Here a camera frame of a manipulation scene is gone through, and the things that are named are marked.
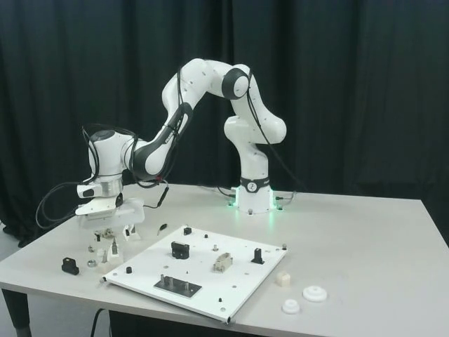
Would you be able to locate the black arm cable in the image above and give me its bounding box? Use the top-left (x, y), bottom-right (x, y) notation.
top-left (245, 68), bottom-right (299, 197)
top-left (81, 65), bottom-right (194, 187)

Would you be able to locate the white large gear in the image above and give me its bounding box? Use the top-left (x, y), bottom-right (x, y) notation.
top-left (302, 285), bottom-right (328, 304)

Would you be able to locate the white medium gear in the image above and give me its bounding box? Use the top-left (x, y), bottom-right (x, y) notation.
top-left (281, 298), bottom-right (301, 315)

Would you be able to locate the white task board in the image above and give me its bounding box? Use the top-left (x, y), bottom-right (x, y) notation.
top-left (100, 224), bottom-right (290, 323)

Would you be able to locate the white square holder block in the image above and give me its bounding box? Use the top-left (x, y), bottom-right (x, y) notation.
top-left (274, 270), bottom-right (293, 288)

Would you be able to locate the silver flange ring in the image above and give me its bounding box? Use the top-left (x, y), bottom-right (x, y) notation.
top-left (99, 178), bottom-right (123, 198)

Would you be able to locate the white peg holder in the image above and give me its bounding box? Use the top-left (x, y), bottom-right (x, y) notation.
top-left (99, 249), bottom-right (126, 274)

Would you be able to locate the flat white mounting plate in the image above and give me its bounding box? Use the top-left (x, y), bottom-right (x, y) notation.
top-left (74, 198), bottom-right (124, 216)

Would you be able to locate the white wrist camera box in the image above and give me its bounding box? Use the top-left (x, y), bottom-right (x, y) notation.
top-left (76, 183), bottom-right (103, 201)

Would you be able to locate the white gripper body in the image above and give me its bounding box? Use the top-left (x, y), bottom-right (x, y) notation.
top-left (81, 197), bottom-right (146, 227)

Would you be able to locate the thin black rod red tag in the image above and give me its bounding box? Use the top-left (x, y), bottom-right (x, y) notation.
top-left (156, 175), bottom-right (170, 209)

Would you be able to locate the black table leg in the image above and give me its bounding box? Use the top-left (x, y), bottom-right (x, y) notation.
top-left (1, 288), bottom-right (31, 337)

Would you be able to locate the black curtain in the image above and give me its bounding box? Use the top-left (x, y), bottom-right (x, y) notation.
top-left (0, 0), bottom-right (449, 246)

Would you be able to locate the black camera cable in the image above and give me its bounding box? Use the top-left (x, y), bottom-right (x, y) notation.
top-left (36, 180), bottom-right (92, 229)

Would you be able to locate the black D-SUB plug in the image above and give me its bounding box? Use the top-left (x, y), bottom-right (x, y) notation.
top-left (61, 257), bottom-right (81, 275)

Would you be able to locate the black floor cable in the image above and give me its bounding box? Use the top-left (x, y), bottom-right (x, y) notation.
top-left (91, 308), bottom-right (111, 337)

